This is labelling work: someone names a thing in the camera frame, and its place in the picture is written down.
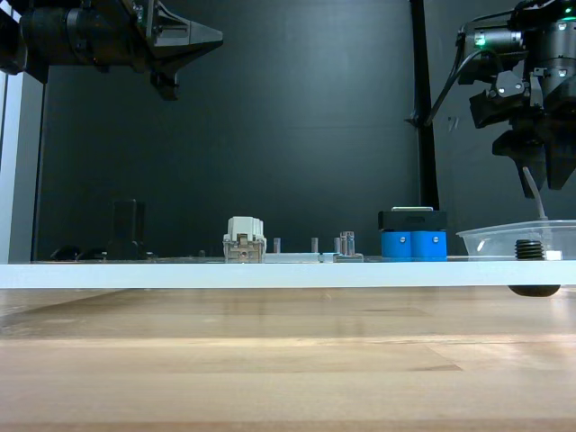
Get black vertical post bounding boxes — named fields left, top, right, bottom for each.
left=403, top=0, right=441, bottom=207

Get clear acrylic socket block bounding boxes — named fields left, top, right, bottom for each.
left=265, top=237, right=342, bottom=264

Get blue and black D-sub connector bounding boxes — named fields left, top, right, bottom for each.
left=377, top=205, right=449, bottom=262

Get beige rectangular connector housing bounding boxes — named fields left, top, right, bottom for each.
left=222, top=216, right=267, bottom=264

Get black rubber board foot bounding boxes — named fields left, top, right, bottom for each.
left=508, top=283, right=563, bottom=298

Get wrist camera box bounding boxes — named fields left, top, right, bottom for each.
left=469, top=70, right=528, bottom=131

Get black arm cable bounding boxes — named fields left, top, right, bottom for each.
left=429, top=26, right=503, bottom=125

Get small silver coaxial socket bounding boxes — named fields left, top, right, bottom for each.
left=332, top=229, right=365, bottom=263

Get black threaded knob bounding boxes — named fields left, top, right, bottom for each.
left=515, top=238, right=545, bottom=261

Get clear plastic tub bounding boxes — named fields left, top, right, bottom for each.
left=455, top=219, right=576, bottom=262

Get white task board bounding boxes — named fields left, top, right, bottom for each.
left=0, top=256, right=576, bottom=290

